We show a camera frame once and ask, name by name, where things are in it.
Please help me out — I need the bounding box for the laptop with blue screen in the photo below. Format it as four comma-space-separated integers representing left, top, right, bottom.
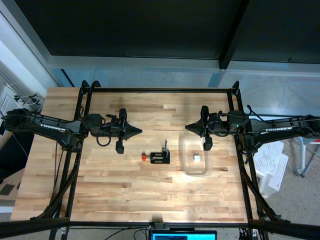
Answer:
149, 229, 218, 240

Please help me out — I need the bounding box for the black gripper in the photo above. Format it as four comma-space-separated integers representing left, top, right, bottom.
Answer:
99, 108, 143, 155
184, 105, 228, 152

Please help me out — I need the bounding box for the clear plastic tub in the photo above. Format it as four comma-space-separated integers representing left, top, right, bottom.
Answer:
179, 136, 213, 178

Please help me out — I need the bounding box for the grey metal chair frame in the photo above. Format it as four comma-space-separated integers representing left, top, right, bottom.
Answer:
289, 131, 320, 179

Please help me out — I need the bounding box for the cardboard box with black patches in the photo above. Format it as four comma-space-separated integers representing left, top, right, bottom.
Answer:
0, 167, 26, 201

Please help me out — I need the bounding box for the white foam block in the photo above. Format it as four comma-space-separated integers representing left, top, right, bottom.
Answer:
252, 139, 290, 200

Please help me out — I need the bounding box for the power strip with plugs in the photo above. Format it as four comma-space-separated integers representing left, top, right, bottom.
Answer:
12, 92, 45, 112

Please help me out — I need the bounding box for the black vise with orange knob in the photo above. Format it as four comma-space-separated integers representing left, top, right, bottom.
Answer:
141, 150, 171, 165

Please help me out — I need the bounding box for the black metal frame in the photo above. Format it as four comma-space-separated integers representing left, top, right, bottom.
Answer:
0, 79, 320, 240

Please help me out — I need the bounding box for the black table-level camera mount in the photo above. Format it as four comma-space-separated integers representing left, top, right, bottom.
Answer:
149, 216, 168, 230

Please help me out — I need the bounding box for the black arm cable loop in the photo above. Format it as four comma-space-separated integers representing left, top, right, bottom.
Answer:
96, 134, 112, 148

